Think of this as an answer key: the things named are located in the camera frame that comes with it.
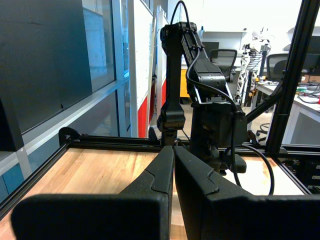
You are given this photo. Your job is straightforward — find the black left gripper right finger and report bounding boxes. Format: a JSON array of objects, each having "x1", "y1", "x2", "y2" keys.
[{"x1": 174, "y1": 146, "x2": 320, "y2": 240}]

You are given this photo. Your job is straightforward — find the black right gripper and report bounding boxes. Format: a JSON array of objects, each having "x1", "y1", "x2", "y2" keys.
[{"x1": 189, "y1": 96, "x2": 248, "y2": 176}]

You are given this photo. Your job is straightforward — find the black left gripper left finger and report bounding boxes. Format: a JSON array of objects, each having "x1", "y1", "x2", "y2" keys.
[{"x1": 11, "y1": 145, "x2": 175, "y2": 240}]

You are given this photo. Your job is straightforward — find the yellow cabinet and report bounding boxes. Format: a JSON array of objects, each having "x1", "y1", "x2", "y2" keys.
[{"x1": 180, "y1": 66, "x2": 195, "y2": 100}]

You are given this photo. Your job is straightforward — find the white lattice stand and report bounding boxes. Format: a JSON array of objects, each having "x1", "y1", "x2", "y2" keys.
[{"x1": 236, "y1": 26, "x2": 276, "y2": 106}]

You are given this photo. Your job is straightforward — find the black mesh office chair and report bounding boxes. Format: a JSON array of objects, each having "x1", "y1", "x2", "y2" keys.
[
  {"x1": 265, "y1": 53, "x2": 291, "y2": 85},
  {"x1": 209, "y1": 48, "x2": 238, "y2": 85}
]

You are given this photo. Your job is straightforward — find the white office desk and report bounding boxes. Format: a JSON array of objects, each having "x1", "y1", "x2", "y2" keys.
[{"x1": 254, "y1": 81, "x2": 320, "y2": 146}]

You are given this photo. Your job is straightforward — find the black computer monitor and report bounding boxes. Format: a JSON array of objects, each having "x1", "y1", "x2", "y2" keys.
[{"x1": 302, "y1": 36, "x2": 320, "y2": 76}]

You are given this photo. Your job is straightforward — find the black right gripper cable loop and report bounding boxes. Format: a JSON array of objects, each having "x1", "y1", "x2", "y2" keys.
[{"x1": 223, "y1": 144, "x2": 275, "y2": 196}]

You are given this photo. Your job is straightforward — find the black right forearm cable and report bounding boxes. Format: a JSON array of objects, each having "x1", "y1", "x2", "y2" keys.
[{"x1": 186, "y1": 46, "x2": 245, "y2": 188}]

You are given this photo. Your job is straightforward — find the black aluminium frame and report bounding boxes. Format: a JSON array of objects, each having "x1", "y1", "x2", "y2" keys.
[{"x1": 0, "y1": 0, "x2": 320, "y2": 218}]

